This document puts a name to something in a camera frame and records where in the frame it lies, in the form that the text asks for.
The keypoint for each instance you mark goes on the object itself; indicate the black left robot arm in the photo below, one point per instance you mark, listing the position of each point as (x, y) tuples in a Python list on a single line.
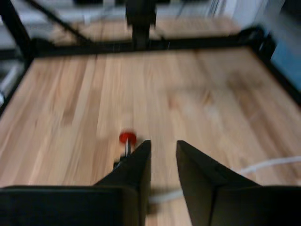
[(141, 23)]

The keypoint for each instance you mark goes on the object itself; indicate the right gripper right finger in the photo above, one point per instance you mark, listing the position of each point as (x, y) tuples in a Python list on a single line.
[(247, 207)]

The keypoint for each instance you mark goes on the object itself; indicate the black clamp with red knob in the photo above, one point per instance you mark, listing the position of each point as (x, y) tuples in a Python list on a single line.
[(128, 137)]

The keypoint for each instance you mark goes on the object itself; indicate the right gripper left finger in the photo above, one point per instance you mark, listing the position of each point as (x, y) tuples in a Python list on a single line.
[(70, 207)]

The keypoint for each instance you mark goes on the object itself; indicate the black metal table frame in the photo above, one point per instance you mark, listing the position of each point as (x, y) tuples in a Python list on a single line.
[(94, 48)]

